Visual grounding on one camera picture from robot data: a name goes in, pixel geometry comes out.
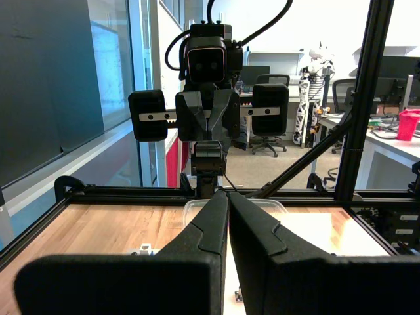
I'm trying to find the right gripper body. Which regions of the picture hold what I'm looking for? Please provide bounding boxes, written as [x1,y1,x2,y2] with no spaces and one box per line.
[128,83,290,142]

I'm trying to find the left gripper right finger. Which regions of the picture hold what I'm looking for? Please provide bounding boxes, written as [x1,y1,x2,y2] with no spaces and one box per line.
[228,191,420,315]

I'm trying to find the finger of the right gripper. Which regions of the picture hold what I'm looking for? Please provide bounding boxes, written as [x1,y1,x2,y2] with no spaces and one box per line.
[176,91,210,142]
[209,91,241,140]

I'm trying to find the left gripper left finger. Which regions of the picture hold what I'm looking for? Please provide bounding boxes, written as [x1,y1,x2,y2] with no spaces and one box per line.
[12,190,230,315]

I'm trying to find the blue and white connector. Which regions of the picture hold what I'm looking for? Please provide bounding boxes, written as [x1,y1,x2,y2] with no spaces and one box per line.
[130,243,155,257]

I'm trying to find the person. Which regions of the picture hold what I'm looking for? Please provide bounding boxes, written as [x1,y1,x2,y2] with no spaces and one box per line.
[231,75,252,152]

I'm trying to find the black office chair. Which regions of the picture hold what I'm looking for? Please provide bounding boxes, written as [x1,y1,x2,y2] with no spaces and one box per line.
[331,77,357,155]
[249,73,292,158]

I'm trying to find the black computer monitor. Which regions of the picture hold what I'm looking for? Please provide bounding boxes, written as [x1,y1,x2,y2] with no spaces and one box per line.
[372,55,420,109]
[242,65,271,87]

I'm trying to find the red cabinet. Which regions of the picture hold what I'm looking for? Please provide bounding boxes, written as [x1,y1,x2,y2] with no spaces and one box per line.
[165,136,190,188]

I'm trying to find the white task board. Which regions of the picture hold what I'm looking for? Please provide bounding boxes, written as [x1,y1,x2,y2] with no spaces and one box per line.
[123,211,393,315]

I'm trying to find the white lattice robot model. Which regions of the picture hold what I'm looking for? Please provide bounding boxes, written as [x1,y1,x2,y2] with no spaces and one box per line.
[290,41,336,148]

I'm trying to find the black box with white labels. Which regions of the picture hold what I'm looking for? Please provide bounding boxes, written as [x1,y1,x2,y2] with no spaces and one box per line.
[356,203,420,256]

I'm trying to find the clear plastic tub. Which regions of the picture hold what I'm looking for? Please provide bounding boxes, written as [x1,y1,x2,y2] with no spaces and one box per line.
[182,198,289,230]

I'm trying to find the black chair base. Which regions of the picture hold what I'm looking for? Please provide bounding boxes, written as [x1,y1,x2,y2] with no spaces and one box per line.
[323,167,341,188]

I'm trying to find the white desk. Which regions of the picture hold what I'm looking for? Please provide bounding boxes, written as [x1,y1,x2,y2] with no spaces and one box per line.
[316,113,420,190]

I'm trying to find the red plastic cup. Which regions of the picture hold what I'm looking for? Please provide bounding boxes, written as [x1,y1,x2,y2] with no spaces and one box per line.
[396,108,420,142]

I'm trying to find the black camera cable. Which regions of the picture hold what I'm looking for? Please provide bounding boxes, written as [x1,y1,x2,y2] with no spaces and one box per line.
[165,31,190,80]

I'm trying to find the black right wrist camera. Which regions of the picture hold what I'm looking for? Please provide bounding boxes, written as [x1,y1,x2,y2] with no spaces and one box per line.
[186,35,228,83]

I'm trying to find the white wall shelf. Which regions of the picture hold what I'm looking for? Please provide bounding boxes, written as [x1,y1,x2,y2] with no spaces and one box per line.
[247,49,306,68]
[352,45,420,58]

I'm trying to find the black aluminium frame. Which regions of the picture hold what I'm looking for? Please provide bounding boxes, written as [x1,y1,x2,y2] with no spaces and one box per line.
[0,0,420,273]

